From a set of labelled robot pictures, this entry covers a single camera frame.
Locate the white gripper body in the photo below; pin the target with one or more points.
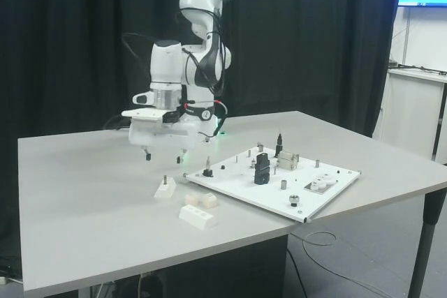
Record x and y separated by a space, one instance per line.
164 135

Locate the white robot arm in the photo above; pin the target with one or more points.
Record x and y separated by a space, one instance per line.
164 64

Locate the metal square peg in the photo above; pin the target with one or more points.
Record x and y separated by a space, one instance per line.
165 179

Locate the white peg holder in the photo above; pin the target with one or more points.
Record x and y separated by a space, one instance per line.
165 190

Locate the small metal peg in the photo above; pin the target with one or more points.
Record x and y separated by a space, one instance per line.
298 158
317 164
259 146

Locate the metal round peg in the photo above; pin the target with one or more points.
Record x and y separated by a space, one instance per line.
283 185

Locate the metal bolt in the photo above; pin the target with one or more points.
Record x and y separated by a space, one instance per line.
208 167

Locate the thin black rod red tag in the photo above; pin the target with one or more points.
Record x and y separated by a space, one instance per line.
199 103

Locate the small white cube holder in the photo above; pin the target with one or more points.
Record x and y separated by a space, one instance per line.
207 200

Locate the white three-hole holder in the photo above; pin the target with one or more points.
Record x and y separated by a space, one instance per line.
197 216

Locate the white task board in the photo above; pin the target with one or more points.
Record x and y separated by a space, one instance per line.
244 186

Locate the black D-SUB plug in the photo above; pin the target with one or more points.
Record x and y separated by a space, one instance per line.
262 170

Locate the black waterproof plug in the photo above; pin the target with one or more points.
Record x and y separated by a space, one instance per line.
279 142

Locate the black curtain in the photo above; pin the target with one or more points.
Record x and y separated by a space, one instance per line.
70 50

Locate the white large gear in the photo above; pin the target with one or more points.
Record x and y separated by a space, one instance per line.
317 186

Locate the white medium gear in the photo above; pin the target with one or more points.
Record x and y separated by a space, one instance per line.
324 181

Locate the white small gear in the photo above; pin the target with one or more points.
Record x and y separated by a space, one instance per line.
330 178

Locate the white cabinet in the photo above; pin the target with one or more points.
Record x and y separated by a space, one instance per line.
415 116

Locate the black table leg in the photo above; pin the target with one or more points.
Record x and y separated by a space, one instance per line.
424 242

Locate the white camera mounting plate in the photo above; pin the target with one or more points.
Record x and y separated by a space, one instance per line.
143 113

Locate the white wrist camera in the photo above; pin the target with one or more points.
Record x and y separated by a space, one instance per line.
143 99

